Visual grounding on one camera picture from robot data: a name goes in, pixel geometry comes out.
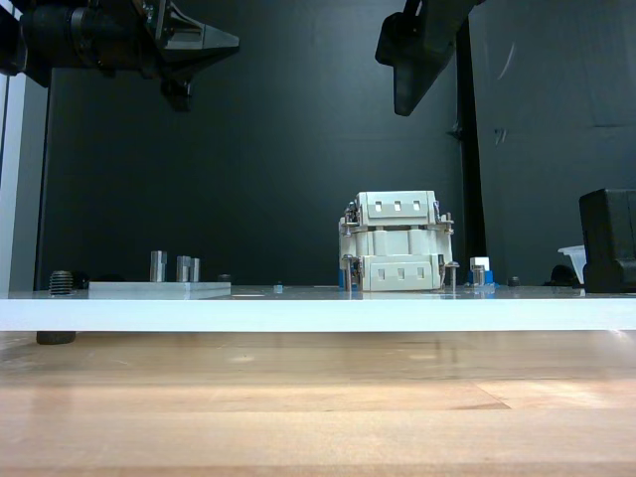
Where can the blue and white small fixture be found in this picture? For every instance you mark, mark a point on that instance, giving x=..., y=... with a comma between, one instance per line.
x=480, y=262

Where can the black metal rig frame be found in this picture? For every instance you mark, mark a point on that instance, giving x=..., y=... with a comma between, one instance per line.
x=564, y=276

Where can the beige HAN10E hub housing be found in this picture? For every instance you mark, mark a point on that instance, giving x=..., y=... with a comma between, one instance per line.
x=397, y=273

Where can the black threaded set screw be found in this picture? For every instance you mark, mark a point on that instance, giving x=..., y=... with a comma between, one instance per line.
x=60, y=284

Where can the white base board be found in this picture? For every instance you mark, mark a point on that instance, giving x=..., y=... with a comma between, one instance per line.
x=318, y=313

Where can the small silver metal part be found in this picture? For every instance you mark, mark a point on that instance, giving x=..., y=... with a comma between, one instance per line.
x=478, y=276

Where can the black backdrop post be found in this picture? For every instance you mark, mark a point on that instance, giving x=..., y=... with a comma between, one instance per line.
x=472, y=199

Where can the silver hub mounting screw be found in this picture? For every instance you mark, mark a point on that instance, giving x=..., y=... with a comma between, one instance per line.
x=452, y=277

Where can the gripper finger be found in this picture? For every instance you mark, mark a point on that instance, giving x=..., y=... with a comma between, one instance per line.
x=427, y=40
x=218, y=45
x=194, y=65

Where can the silver metal post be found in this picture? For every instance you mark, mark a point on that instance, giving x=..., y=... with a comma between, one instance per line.
x=188, y=270
x=159, y=266

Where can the black plastic connector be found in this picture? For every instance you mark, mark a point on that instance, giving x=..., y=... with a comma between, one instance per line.
x=611, y=238

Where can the clear plastic tub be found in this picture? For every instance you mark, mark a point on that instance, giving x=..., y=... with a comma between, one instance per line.
x=571, y=253

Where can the blue connector holder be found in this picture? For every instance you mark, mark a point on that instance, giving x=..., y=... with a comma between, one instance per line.
x=343, y=280

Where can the black board foot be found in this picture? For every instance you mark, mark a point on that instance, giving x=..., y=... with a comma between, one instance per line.
x=54, y=338

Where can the silver backdrop frame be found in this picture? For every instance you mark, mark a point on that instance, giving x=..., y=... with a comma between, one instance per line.
x=30, y=199

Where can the grey aluminium plate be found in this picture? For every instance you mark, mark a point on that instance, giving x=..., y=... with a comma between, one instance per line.
x=149, y=289

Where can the beige HAN10E connector insert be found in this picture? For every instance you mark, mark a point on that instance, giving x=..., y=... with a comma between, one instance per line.
x=397, y=208

